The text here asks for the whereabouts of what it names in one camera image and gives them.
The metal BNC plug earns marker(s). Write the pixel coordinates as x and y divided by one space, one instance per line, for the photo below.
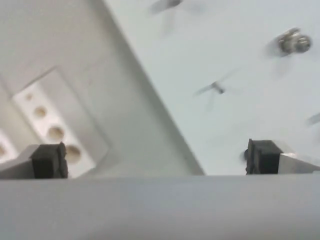
295 43

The white task board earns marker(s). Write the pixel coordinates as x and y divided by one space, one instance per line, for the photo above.
250 75

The thin metal peg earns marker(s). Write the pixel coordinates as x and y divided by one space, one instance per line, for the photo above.
218 88

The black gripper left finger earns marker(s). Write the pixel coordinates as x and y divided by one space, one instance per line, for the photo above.
47 162

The long white holder with holes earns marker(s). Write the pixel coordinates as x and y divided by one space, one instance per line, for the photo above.
55 132

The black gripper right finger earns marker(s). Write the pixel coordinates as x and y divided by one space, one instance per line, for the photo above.
265 160

